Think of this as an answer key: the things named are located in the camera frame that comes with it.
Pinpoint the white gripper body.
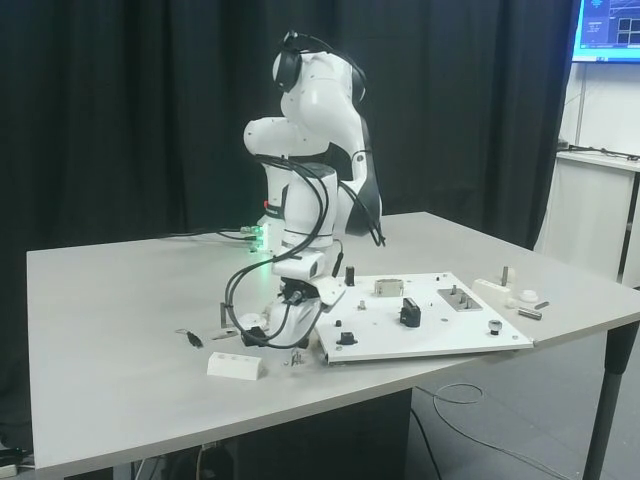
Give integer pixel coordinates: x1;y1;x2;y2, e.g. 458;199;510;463
259;298;324;350

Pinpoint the white large gear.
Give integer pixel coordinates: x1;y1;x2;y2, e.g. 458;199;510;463
238;312;269;332

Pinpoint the white peg holder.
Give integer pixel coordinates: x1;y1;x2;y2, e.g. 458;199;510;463
472;277;514;307
207;351;267;382

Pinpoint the small black plug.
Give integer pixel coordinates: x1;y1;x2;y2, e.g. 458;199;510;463
173;328;205;349

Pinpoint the black D-SUB plug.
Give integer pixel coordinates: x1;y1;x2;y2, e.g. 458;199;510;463
399;297;422;329

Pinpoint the white task board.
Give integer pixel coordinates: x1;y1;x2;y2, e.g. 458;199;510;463
312;271;537;367

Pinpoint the black curtain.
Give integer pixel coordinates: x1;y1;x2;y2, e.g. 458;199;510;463
0;0;640;256

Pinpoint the white cabinet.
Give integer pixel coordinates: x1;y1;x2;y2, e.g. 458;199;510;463
535;148;640;290

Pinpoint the dark table leg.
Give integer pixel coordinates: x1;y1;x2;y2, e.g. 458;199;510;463
583;327;627;480

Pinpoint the blue screen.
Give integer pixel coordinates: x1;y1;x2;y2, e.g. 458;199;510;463
571;0;640;65

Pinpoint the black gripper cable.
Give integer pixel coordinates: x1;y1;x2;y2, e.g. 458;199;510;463
224;239;341;351

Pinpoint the black table cable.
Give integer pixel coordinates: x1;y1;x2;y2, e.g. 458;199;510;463
167;227;261;241

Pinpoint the thin floor cable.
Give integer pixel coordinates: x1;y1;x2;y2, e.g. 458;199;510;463
432;382;594;454

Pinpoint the black floor cable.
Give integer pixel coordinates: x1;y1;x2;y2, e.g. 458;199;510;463
409;407;454;480

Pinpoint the black coiled arm cable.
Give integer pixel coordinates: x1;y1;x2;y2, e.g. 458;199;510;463
273;30;369;101

